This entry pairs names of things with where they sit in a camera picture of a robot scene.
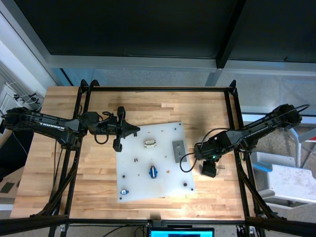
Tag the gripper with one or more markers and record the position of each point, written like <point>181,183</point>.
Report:
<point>116,127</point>
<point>208,169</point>

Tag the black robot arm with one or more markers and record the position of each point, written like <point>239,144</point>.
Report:
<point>49,124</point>
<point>256,132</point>

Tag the beige multi-pin connector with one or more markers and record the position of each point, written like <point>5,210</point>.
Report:
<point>150,144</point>

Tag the grey metal peg block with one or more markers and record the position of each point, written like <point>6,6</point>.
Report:
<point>176,158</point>

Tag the white plastic board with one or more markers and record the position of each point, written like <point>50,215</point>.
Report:
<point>158,158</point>

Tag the blue round connector housing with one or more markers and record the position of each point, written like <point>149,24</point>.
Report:
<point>149,170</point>

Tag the small blue connector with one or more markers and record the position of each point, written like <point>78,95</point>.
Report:
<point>122,192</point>

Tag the screen with blue edge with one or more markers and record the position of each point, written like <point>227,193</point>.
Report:
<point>181,233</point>

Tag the white plastic step stool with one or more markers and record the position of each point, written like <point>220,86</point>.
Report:
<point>291,182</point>

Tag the power strip with plugs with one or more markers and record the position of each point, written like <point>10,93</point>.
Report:
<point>30,100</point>

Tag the flat black pad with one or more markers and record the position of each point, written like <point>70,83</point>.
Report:
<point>7,187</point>

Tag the grey metal column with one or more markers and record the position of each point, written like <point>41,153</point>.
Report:
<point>28,37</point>

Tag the black curved bracket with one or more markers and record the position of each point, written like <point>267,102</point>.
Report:
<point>232,85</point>
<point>95,85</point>
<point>84,85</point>

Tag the small black camera box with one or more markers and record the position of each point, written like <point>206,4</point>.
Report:
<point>156,221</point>

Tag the black vertical post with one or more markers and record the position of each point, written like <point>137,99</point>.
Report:
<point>231,37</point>

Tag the black metal frame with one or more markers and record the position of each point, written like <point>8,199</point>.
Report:
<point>29,222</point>

